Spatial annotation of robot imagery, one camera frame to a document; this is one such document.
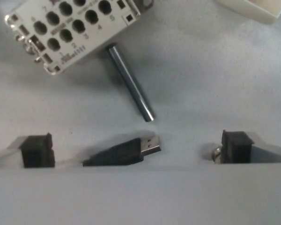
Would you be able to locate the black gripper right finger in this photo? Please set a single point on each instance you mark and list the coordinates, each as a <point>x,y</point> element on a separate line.
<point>236,150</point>

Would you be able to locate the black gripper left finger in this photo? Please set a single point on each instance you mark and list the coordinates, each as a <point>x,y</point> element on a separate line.
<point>37,152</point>

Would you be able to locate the long metal round peg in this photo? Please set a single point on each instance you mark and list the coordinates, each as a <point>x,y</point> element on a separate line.
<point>131,82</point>

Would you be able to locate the metal BNC plug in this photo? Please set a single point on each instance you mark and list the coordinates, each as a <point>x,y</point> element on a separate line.
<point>216,154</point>

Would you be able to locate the black USB plug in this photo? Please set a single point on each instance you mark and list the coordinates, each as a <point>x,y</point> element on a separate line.
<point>121,152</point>

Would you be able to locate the white waterproof plug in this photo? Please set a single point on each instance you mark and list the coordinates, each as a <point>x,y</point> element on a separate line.
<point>68,35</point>

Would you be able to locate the white small cube holder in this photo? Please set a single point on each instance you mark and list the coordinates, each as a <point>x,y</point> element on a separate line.
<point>248,9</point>

